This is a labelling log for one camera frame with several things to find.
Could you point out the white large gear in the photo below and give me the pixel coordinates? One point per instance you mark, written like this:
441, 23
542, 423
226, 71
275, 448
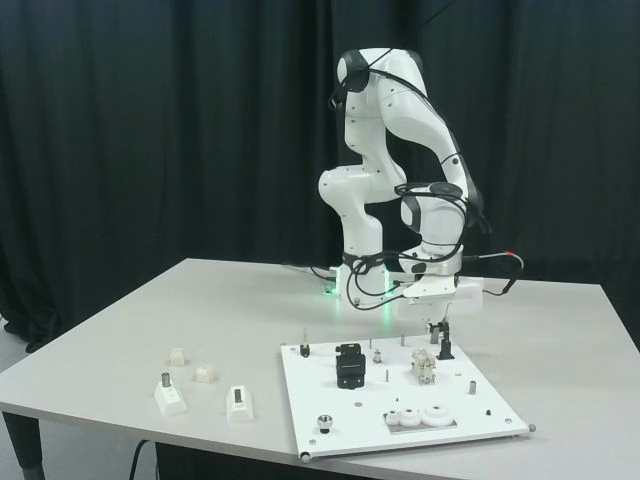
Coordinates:
436, 415

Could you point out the beige waterproof plug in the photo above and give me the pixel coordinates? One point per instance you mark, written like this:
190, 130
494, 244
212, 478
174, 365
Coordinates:
421, 369

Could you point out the small white holder block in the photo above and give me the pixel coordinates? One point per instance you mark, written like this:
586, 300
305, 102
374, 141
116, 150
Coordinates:
205, 375
176, 357

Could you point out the metal BNC plug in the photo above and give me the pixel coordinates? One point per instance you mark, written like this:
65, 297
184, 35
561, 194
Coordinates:
378, 356

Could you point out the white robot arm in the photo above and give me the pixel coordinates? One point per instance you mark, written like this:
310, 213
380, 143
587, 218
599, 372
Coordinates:
360, 210

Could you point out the metal square peg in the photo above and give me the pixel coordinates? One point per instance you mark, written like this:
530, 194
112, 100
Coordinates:
238, 395
435, 340

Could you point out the white round peg holder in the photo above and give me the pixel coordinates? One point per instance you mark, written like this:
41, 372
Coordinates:
170, 402

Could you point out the white square peg holder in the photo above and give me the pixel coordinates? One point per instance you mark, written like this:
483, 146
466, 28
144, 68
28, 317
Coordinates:
240, 412

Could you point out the white task board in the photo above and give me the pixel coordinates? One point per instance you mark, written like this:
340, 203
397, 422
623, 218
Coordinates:
425, 400

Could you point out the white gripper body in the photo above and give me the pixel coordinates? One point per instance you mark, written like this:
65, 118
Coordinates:
467, 295

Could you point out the metal bolt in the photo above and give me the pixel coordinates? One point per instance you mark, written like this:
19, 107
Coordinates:
324, 424

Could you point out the black D-SUB plug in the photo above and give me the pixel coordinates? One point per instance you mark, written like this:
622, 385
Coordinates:
351, 372

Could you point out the large metal round peg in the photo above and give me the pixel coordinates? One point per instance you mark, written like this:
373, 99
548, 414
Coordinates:
164, 379

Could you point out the black table leg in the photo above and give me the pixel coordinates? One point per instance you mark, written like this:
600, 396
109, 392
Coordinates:
22, 445

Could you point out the white medium gear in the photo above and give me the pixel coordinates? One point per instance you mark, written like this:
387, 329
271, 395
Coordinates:
410, 416

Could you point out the black curtain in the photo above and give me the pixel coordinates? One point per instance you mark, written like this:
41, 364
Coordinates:
100, 100

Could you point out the white small gear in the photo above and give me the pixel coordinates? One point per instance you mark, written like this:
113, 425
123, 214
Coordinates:
394, 418

